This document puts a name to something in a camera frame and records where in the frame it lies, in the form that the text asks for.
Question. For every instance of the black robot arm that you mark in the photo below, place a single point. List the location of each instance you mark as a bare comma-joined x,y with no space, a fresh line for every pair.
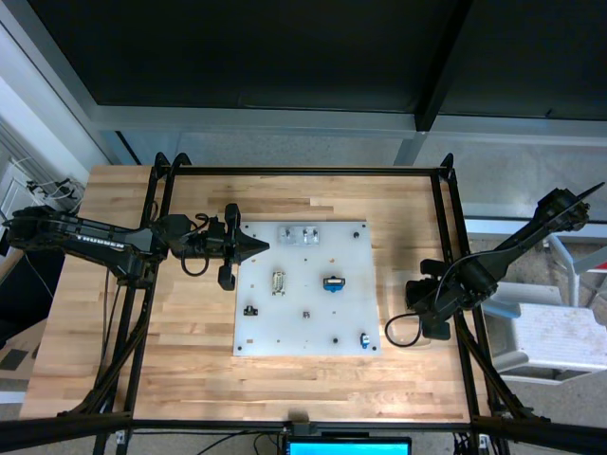
512,246
95,239

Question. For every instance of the black aluminium table frame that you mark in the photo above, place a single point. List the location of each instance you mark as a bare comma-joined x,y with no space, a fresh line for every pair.
303,172

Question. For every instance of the blue lit screen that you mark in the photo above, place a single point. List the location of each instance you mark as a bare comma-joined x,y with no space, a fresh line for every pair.
346,448

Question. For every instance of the blue RJ45 socket block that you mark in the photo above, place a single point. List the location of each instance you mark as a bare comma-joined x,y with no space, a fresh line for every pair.
365,341

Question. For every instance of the small black socket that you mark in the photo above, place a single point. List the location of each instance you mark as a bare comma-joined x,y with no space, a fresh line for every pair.
250,311

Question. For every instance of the aluminium block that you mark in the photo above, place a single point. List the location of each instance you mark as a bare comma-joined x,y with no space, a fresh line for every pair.
296,244

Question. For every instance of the blue connector mount block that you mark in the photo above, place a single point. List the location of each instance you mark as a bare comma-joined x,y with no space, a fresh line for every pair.
334,289

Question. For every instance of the beige rectangular connector housing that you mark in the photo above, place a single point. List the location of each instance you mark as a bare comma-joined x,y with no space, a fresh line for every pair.
281,283

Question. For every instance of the black low camera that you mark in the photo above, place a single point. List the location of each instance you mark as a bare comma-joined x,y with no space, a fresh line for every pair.
300,423

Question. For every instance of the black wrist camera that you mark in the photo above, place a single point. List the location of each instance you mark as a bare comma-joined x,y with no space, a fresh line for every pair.
417,296
215,227

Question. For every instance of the D-sub connector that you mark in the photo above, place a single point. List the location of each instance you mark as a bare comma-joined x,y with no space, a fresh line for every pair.
333,282

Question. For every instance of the black wall post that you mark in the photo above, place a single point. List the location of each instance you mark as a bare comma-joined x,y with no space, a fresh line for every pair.
443,71

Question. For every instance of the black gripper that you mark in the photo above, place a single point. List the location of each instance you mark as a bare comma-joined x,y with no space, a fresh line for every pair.
434,303
231,246

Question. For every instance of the white power strip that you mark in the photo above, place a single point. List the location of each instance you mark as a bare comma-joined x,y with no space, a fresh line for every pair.
47,189

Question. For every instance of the white board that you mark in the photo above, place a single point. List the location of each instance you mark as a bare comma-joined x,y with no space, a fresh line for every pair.
284,332

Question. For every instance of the white plastic step stool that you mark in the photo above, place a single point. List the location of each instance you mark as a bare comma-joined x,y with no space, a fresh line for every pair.
559,332

